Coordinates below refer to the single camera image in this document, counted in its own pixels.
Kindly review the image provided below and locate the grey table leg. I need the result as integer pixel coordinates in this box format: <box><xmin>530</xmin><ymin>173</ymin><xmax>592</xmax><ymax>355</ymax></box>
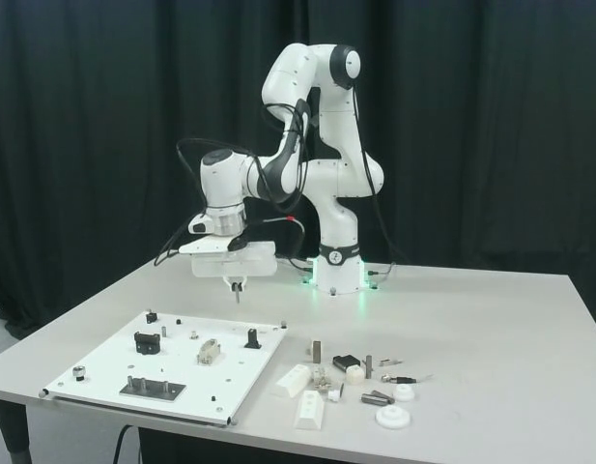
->
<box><xmin>0</xmin><ymin>393</ymin><xmax>31</xmax><ymax>464</ymax></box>

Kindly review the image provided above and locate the thick metal round peg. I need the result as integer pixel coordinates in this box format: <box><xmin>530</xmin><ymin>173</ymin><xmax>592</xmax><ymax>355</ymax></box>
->
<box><xmin>359</xmin><ymin>390</ymin><xmax>394</xmax><ymax>406</ymax></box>

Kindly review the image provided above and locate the black curtain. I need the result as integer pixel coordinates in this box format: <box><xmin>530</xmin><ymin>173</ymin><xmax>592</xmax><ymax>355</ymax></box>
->
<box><xmin>0</xmin><ymin>0</ymin><xmax>596</xmax><ymax>339</ymax></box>

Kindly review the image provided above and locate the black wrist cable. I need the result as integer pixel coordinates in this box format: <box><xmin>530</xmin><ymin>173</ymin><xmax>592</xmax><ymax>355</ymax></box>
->
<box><xmin>154</xmin><ymin>137</ymin><xmax>260</xmax><ymax>268</ymax></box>

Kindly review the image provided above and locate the white large gear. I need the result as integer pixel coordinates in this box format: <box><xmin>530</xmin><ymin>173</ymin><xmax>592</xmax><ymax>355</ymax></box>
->
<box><xmin>374</xmin><ymin>406</ymin><xmax>414</xmax><ymax>430</ymax></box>

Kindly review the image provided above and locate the white wedge holder with holes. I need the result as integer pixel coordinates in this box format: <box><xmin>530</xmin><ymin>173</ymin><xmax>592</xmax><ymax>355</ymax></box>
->
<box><xmin>293</xmin><ymin>390</ymin><xmax>327</xmax><ymax>431</ymax></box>

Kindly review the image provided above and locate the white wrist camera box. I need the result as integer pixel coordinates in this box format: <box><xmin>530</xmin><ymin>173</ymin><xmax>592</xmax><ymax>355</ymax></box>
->
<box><xmin>187</xmin><ymin>214</ymin><xmax>216</xmax><ymax>238</ymax></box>

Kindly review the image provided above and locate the black base cable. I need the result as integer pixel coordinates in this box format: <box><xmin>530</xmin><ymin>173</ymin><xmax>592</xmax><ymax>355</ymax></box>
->
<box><xmin>364</xmin><ymin>263</ymin><xmax>399</xmax><ymax>291</ymax></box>

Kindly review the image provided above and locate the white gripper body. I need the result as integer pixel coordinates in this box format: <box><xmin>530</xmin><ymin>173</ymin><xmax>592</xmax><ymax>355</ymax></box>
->
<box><xmin>190</xmin><ymin>243</ymin><xmax>278</xmax><ymax>279</ymax></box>

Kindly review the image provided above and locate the flat white mounting plate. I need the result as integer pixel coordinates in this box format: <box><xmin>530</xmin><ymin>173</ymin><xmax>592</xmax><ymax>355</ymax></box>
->
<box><xmin>178</xmin><ymin>238</ymin><xmax>231</xmax><ymax>255</ymax></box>

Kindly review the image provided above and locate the grey connector plug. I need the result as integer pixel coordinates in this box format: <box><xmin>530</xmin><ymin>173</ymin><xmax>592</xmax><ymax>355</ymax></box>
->
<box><xmin>310</xmin><ymin>367</ymin><xmax>338</xmax><ymax>391</ymax></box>

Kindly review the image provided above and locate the black forearm cable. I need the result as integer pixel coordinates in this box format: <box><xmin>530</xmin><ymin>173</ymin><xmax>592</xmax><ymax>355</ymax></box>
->
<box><xmin>262</xmin><ymin>99</ymin><xmax>312</xmax><ymax>160</ymax></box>

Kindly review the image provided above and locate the white task board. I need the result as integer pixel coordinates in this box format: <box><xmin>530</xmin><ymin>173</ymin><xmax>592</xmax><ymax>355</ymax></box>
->
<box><xmin>40</xmin><ymin>308</ymin><xmax>290</xmax><ymax>429</ymax></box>

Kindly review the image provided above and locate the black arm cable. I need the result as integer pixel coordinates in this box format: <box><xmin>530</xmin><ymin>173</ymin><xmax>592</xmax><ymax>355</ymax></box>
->
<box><xmin>348</xmin><ymin>81</ymin><xmax>398</xmax><ymax>276</ymax></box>

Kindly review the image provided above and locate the metal plug with short cable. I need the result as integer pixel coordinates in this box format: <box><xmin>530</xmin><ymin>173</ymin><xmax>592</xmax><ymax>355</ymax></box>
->
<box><xmin>382</xmin><ymin>372</ymin><xmax>435</xmax><ymax>387</ymax></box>

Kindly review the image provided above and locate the black cable under table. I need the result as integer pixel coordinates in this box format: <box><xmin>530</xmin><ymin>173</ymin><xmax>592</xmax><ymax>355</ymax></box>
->
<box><xmin>114</xmin><ymin>423</ymin><xmax>137</xmax><ymax>464</ymax></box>

